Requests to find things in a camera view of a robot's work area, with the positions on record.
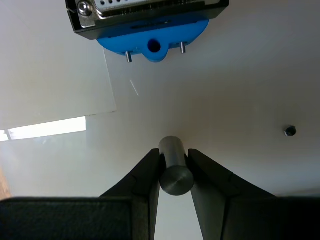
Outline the white taskboard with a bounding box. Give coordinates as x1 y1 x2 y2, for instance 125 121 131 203
0 0 320 240

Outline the steel cylinder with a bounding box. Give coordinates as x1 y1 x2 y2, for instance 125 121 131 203
158 135 195 197

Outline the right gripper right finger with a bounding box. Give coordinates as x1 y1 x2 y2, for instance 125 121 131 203
187 148 320 240

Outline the small black board screw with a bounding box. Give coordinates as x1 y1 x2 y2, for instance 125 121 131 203
284 125 297 137

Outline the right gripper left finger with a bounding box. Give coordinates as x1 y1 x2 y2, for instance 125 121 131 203
0 148 161 240

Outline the black D-sub connector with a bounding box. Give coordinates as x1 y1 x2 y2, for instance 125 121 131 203
65 0 230 41

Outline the cream rectangular sheet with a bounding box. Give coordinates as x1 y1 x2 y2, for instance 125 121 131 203
0 0 118 131

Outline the blue connector mount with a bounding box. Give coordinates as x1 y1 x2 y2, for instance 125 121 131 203
96 18 210 63

